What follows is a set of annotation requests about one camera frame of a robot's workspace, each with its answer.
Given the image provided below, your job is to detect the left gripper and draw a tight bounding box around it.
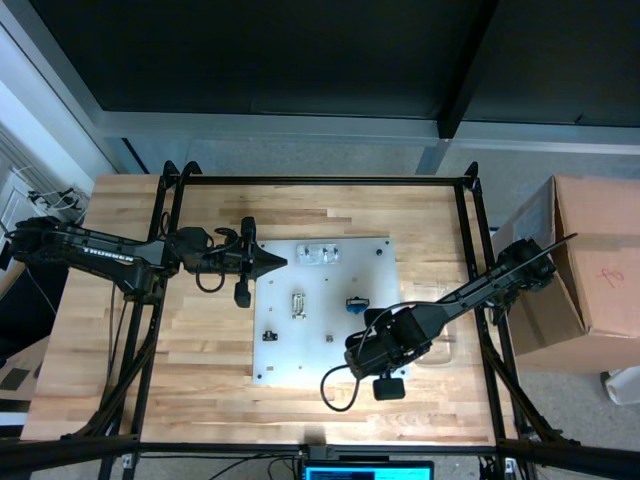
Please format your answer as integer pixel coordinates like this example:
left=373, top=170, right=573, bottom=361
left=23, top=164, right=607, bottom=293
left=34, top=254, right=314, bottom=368
left=227, top=216, right=290, bottom=285

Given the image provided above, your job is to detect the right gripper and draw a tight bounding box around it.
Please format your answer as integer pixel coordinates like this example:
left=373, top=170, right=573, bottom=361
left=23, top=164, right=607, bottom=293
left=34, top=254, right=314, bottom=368
left=344, top=330, right=432, bottom=382

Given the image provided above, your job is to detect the white task board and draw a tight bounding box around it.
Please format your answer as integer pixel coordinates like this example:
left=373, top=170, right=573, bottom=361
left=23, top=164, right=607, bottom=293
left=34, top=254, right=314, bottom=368
left=252, top=237, right=414, bottom=387

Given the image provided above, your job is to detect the clear plastic container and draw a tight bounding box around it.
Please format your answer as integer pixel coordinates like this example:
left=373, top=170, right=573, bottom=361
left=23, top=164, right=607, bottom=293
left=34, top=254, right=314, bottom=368
left=408, top=282, right=459, bottom=369

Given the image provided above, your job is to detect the blue screen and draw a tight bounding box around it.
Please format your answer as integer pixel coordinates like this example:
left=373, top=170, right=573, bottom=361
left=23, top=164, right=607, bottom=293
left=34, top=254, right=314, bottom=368
left=301, top=460, right=435, bottom=480

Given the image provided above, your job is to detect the cardboard box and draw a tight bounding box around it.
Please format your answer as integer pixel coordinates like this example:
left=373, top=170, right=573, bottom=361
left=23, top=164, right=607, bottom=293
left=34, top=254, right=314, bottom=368
left=492, top=174, right=640, bottom=376

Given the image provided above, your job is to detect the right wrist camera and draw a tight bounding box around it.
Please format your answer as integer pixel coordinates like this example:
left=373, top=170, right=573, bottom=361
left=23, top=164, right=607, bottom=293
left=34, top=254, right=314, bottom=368
left=372, top=377, right=406, bottom=402

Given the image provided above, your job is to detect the black cable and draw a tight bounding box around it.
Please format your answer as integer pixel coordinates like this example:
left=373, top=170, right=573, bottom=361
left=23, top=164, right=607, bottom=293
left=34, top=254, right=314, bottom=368
left=320, top=363, right=363, bottom=413
left=194, top=227, right=242, bottom=294

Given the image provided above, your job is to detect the black frame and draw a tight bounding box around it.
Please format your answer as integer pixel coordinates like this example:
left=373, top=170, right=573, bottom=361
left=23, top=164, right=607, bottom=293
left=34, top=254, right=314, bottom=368
left=0, top=160, right=584, bottom=480

